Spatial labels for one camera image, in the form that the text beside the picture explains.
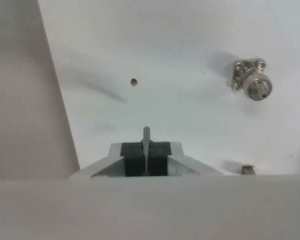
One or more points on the white task board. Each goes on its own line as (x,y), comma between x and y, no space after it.
(170,50)

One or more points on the metal round peg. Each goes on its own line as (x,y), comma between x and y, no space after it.
(146,140)

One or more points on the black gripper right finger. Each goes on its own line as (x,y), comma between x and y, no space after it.
(158,157)

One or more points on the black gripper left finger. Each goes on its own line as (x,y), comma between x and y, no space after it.
(133,156)

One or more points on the metal BNC plug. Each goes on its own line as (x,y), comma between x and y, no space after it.
(260,88)

